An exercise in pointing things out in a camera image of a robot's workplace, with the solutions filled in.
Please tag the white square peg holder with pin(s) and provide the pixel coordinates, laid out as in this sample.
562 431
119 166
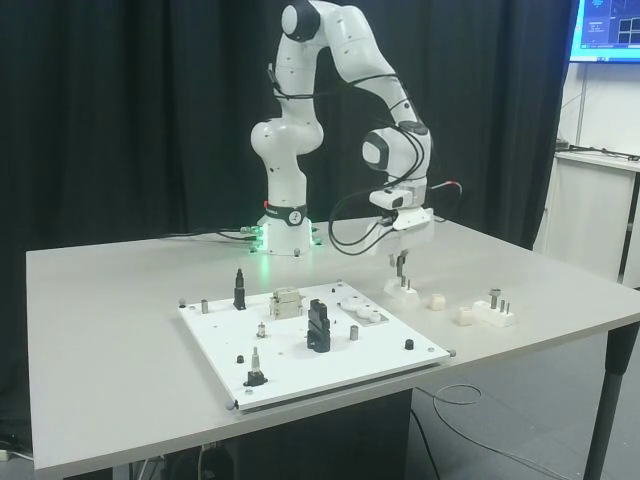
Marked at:
400 297

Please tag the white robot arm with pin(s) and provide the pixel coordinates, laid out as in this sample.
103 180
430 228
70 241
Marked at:
282 150

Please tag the small metal bolt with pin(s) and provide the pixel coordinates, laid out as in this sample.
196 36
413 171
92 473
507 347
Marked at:
260 330

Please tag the small white holder block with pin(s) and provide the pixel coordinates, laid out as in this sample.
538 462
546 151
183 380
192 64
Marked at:
435 302
465 316

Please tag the black table leg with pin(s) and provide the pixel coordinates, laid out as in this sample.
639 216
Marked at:
607 400

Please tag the white cabinet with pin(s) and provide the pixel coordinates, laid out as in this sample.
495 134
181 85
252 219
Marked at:
585 210

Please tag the white round peg holder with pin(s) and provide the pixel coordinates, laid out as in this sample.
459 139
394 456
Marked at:
492 316

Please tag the white task board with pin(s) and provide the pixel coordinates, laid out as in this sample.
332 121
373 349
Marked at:
280 360

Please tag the black D-SUB plug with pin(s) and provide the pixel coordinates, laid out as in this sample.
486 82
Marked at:
317 325

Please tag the white medium gear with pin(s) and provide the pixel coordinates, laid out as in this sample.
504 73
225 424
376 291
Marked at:
369 315

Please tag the black curtain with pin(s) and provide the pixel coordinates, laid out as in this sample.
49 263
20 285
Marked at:
100 100

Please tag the white power strip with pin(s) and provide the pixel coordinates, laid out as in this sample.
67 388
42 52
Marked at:
4 455

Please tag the metal BNC plug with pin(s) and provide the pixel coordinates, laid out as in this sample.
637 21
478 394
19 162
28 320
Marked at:
255 361

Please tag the tall black plug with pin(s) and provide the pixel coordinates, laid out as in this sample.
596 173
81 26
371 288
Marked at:
239 295

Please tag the white large gear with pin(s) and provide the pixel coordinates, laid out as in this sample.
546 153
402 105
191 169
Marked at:
351 303

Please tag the blue monitor screen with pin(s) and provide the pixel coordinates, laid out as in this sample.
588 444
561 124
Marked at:
605 30

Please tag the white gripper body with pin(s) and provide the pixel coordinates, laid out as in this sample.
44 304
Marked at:
410 225

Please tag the short metal cylinder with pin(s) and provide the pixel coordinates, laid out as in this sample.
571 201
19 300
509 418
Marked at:
495 295

